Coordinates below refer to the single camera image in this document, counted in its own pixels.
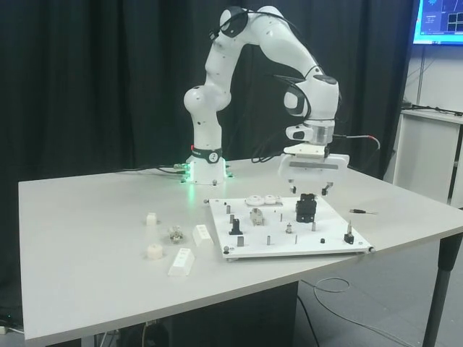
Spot grey floor cable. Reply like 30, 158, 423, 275
312, 276, 354, 347

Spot flat white mounting plate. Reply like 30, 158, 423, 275
282, 143, 327, 160

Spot dark grey table leg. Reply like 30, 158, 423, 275
422, 237, 456, 347

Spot white cabinet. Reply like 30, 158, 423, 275
391, 107, 463, 210

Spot small white camera box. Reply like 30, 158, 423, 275
284, 124, 310, 142

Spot black USB plug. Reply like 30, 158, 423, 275
227, 213, 242, 236

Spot white task board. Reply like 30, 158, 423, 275
203, 194, 375, 262

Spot black box under table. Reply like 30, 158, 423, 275
158, 279, 300, 347

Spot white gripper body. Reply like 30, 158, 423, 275
278, 152, 350, 184

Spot long white holder block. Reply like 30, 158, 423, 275
192, 224, 215, 248
167, 247, 197, 278

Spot silver wrist ring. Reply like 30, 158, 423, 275
310, 122, 336, 145

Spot small white round holder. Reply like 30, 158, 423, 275
145, 243, 166, 260

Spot black base cables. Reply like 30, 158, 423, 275
122, 163, 192, 175

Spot black curtain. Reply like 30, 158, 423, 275
0, 0, 425, 286

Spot black D-SUB plug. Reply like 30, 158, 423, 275
295, 192, 319, 223

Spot blue screen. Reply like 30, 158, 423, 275
412, 0, 463, 48

